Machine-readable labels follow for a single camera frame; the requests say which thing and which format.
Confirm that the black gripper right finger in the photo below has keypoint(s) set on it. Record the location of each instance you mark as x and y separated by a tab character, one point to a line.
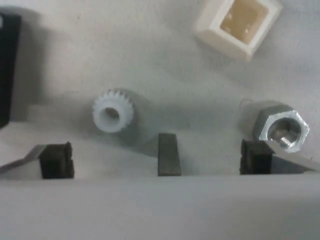
255	160

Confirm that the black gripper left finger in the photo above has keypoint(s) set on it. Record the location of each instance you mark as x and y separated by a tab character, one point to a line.
56	162

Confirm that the metal hex nut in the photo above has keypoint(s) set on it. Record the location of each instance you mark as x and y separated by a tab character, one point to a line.
298	140

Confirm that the white small gear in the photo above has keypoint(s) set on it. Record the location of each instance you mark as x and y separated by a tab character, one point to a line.
110	117

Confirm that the metal square peg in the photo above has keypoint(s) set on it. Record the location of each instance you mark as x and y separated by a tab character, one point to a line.
168	155

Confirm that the black D-SUB plug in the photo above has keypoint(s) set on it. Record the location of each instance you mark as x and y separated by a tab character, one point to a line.
8	75

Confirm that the white square-hole holder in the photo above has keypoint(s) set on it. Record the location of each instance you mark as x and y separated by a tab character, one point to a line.
212	32

